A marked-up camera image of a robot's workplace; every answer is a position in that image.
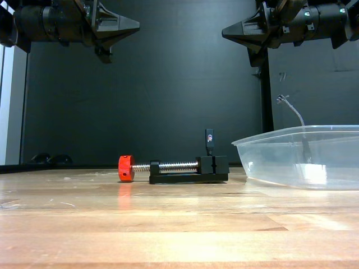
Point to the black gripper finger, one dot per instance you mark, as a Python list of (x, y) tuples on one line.
[(249, 44), (115, 23), (112, 40), (249, 28)]

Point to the black USB-C socket adapter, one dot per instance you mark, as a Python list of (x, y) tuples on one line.
[(210, 140)]

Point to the black square pillar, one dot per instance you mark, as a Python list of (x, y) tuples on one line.
[(266, 98)]

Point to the clear plastic tub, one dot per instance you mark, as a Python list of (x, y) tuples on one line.
[(266, 157)]

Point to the black vise with red knob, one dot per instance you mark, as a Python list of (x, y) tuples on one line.
[(185, 178)]

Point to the black table frame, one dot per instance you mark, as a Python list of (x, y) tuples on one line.
[(56, 167)]

